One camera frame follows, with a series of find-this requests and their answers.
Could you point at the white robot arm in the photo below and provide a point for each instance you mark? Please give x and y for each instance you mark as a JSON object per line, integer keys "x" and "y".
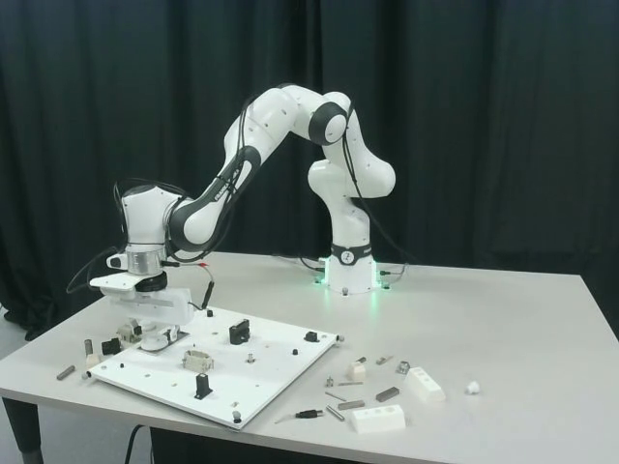
{"x": 275, "y": 116}

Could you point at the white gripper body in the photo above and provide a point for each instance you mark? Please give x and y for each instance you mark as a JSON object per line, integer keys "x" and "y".
{"x": 159, "y": 307}

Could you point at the small white holder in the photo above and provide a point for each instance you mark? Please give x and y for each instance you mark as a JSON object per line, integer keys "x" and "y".
{"x": 356, "y": 373}

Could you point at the white small gear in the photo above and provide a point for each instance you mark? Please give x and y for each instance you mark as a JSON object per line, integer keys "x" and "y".
{"x": 472, "y": 387}

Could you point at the black table leg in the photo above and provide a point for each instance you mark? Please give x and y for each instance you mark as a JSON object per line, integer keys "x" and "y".
{"x": 21, "y": 430}

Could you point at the metal square peg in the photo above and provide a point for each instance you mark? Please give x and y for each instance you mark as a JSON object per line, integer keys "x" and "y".
{"x": 387, "y": 394}

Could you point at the thin metal rod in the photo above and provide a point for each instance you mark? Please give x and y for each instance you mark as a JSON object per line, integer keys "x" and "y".
{"x": 349, "y": 384}
{"x": 334, "y": 396}

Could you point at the metal BNC plug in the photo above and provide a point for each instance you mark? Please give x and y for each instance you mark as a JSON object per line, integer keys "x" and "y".
{"x": 330, "y": 382}

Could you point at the white holder with holes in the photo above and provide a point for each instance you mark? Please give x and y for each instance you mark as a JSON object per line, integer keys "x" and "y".
{"x": 379, "y": 418}
{"x": 425, "y": 384}

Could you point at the black curtain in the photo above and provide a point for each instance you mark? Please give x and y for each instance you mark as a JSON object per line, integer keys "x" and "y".
{"x": 97, "y": 96}

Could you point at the white task board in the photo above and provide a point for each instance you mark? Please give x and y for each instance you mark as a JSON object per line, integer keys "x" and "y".
{"x": 242, "y": 382}

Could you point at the black USB plug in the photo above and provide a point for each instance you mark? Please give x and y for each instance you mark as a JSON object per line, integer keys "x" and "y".
{"x": 309, "y": 414}

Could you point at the white large gear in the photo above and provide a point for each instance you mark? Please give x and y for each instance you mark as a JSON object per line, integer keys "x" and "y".
{"x": 154, "y": 342}

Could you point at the metal round peg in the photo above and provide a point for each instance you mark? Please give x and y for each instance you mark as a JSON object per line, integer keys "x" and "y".
{"x": 88, "y": 349}
{"x": 65, "y": 373}
{"x": 335, "y": 413}

